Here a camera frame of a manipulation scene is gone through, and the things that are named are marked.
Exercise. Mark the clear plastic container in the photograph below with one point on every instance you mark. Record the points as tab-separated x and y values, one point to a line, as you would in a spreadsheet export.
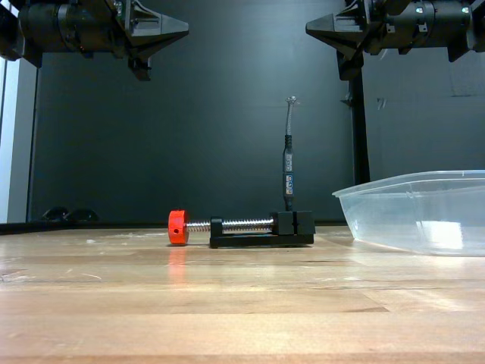
379	227

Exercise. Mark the black arched frame bracket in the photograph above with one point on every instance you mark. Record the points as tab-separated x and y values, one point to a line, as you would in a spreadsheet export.
83	215
56	214

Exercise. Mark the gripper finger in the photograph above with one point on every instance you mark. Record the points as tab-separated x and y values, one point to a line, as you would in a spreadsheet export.
341	24
151	44
151	22
348	43

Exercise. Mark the black clamp with red knob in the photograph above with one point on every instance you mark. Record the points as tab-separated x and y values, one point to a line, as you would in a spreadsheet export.
291	227

